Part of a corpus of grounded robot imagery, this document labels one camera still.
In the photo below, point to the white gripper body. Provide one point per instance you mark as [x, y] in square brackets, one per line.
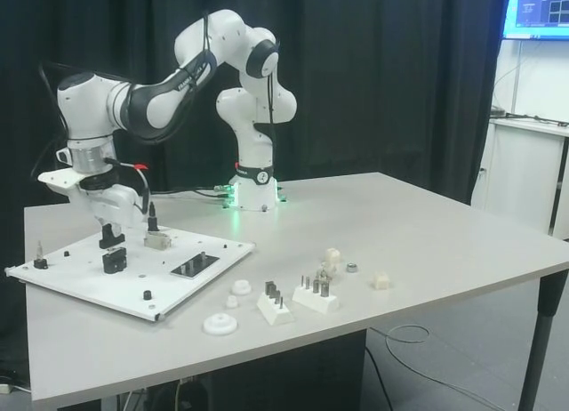
[120, 206]

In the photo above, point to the black D-SUB plug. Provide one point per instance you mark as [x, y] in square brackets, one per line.
[112, 243]

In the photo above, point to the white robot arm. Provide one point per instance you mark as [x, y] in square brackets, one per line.
[249, 148]

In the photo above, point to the white task board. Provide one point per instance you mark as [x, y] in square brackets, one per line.
[89, 291]

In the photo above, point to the white flat wrist plate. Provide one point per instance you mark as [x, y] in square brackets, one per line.
[58, 179]

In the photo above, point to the white small gear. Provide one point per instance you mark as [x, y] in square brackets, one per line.
[231, 302]

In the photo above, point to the white medium gear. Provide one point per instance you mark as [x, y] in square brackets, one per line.
[240, 287]

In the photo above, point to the white large gear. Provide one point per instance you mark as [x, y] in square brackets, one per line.
[220, 325]

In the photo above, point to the metal large square peg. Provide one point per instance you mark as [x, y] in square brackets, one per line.
[269, 290]

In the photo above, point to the metal medium square peg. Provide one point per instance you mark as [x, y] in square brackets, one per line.
[275, 295]

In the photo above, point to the white square peg holder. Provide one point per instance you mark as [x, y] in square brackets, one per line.
[275, 315]

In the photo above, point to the white power strip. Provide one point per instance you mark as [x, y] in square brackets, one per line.
[5, 388]

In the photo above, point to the metal thin round peg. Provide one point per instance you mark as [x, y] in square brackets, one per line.
[308, 283]

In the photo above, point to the metal medium round peg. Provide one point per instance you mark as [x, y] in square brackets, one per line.
[316, 287]

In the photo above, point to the white round peg holder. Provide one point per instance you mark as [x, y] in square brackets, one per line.
[318, 304]

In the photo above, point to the metal large round peg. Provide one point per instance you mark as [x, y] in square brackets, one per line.
[324, 290]

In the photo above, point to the white round-holed cube holder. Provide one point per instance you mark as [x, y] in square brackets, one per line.
[382, 282]

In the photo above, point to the black curtain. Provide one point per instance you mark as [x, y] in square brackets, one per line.
[400, 73]

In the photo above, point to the white cabinet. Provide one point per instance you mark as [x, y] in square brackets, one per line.
[520, 171]

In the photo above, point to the dark grey table leg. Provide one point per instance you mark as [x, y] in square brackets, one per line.
[540, 340]

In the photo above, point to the blue screen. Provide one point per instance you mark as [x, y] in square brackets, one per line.
[538, 10]

